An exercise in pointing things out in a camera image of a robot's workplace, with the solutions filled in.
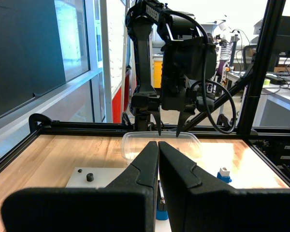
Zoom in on white mesh office chair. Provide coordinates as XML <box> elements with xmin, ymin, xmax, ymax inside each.
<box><xmin>217</xmin><ymin>36</ymin><xmax>233</xmax><ymax>80</ymax></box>

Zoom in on black metal frame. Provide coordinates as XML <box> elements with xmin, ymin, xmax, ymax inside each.
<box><xmin>0</xmin><ymin>0</ymin><xmax>290</xmax><ymax>189</ymax></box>

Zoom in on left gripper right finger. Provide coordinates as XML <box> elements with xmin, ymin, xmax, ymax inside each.
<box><xmin>159</xmin><ymin>141</ymin><xmax>290</xmax><ymax>232</ymax></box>

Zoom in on yellow drawer cabinet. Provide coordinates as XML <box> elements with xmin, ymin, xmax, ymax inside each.
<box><xmin>153</xmin><ymin>60</ymin><xmax>164</xmax><ymax>89</ymax></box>

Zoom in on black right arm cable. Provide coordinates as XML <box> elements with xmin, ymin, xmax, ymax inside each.
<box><xmin>168</xmin><ymin>9</ymin><xmax>237</xmax><ymax>134</ymax></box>

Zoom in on black monitor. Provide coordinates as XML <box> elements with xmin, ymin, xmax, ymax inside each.
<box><xmin>276</xmin><ymin>15</ymin><xmax>290</xmax><ymax>57</ymax></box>

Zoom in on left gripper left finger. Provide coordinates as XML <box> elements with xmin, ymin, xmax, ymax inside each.
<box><xmin>1</xmin><ymin>141</ymin><xmax>159</xmax><ymax>232</ymax></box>

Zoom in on white desk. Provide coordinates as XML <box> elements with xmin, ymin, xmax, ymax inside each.
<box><xmin>226</xmin><ymin>70</ymin><xmax>290</xmax><ymax>128</ymax></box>

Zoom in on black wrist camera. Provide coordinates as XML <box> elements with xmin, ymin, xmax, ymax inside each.
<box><xmin>162</xmin><ymin>79</ymin><xmax>187</xmax><ymax>111</ymax></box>

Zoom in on black electronics box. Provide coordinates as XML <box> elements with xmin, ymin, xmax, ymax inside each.
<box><xmin>252</xmin><ymin>139</ymin><xmax>290</xmax><ymax>170</ymax></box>

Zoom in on clear plastic tub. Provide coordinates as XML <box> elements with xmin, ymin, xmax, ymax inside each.
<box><xmin>121</xmin><ymin>131</ymin><xmax>202</xmax><ymax>166</ymax></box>

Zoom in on small blue and white connector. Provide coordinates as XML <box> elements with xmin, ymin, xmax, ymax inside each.
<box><xmin>217</xmin><ymin>166</ymin><xmax>233</xmax><ymax>184</ymax></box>

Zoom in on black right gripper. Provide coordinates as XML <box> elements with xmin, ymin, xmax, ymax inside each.
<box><xmin>131</xmin><ymin>36</ymin><xmax>218</xmax><ymax>138</ymax></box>

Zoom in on white board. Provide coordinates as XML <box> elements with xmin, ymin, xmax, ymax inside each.
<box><xmin>65</xmin><ymin>166</ymin><xmax>290</xmax><ymax>232</ymax></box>

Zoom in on blue and black D-sub connector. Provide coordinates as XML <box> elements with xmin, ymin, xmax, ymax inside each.
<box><xmin>156</xmin><ymin>180</ymin><xmax>170</xmax><ymax>221</ymax></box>

